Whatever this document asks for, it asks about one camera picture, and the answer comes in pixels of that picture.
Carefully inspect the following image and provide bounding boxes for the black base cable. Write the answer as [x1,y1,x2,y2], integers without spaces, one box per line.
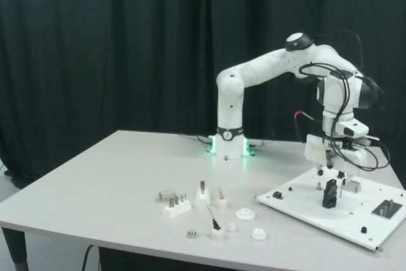
[193,135,217,145]
[248,139,277,150]

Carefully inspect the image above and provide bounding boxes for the low white plug holder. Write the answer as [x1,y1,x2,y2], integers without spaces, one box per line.
[209,228,226,241]

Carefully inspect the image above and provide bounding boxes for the white large gear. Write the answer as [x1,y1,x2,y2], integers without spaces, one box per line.
[235,208,256,222]

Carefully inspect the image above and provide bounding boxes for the white task board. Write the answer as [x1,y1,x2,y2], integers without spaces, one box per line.
[255,166,406,249]

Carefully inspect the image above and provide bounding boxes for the tall white plug holder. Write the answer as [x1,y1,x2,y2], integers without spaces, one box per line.
[195,188,211,208]

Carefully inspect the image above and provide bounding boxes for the long white peg holder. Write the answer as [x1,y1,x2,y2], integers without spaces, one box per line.
[162,199,192,220]

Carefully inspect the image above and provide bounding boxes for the dark table leg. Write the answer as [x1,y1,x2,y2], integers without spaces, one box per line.
[1,227,27,271]

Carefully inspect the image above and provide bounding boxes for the white medium gear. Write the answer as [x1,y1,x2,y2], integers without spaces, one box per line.
[251,227,267,241]

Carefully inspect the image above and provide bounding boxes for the metal waterproof plug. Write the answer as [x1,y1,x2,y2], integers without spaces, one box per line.
[157,189,177,204]

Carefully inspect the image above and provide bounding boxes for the black plug with thin cable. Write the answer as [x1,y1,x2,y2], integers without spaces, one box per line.
[206,205,222,232]

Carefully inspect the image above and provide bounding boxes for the black D-SUB plug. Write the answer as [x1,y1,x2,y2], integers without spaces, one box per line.
[322,179,337,209]

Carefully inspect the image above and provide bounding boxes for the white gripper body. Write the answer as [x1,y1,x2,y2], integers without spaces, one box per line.
[304,133,370,172]

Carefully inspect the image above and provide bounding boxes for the black curtain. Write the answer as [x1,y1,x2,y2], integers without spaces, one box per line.
[0,0,406,189]

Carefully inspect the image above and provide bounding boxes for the black floor cable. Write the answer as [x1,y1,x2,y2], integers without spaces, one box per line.
[82,244,96,271]

